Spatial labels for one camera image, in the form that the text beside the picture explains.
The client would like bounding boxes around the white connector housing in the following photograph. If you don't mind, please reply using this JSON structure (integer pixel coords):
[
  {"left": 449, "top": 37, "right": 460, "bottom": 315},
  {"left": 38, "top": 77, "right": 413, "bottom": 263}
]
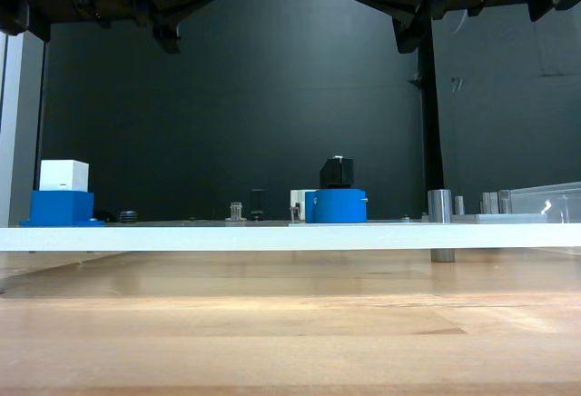
[{"left": 289, "top": 188, "right": 315, "bottom": 224}]

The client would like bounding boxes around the blue square mount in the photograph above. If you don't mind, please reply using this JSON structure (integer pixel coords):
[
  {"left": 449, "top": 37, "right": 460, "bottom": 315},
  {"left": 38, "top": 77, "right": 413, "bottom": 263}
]
[{"left": 19, "top": 190, "right": 107, "bottom": 228}]

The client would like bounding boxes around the clear plastic tub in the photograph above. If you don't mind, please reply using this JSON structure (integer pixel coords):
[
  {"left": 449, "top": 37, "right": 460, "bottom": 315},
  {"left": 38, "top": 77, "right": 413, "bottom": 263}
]
[{"left": 507, "top": 181, "right": 581, "bottom": 225}]

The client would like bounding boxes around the thick steel cylinder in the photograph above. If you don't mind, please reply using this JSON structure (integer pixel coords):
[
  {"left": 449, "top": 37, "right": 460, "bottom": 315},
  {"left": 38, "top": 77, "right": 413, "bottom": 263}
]
[{"left": 427, "top": 188, "right": 457, "bottom": 263}]

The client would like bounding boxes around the black plug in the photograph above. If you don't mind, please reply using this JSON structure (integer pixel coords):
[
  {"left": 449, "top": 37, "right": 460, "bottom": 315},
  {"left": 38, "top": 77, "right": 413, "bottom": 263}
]
[{"left": 318, "top": 155, "right": 356, "bottom": 190}]

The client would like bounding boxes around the blue round mount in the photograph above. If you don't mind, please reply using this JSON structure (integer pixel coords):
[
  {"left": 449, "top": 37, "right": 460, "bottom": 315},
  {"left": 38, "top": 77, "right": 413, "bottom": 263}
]
[{"left": 304, "top": 187, "right": 369, "bottom": 224}]

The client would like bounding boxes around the white cube plug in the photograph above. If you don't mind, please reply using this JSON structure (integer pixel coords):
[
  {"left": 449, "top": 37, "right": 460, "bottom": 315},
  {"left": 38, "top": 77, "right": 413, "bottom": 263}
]
[{"left": 39, "top": 158, "right": 91, "bottom": 193}]

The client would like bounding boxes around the grey metal holder block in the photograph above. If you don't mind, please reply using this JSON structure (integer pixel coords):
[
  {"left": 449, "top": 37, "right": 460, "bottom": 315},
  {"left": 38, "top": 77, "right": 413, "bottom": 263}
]
[{"left": 473, "top": 212, "right": 552, "bottom": 224}]

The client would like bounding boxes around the white board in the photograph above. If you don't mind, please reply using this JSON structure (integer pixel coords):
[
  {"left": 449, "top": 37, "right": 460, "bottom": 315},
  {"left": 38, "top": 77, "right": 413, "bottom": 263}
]
[{"left": 0, "top": 218, "right": 581, "bottom": 253}]

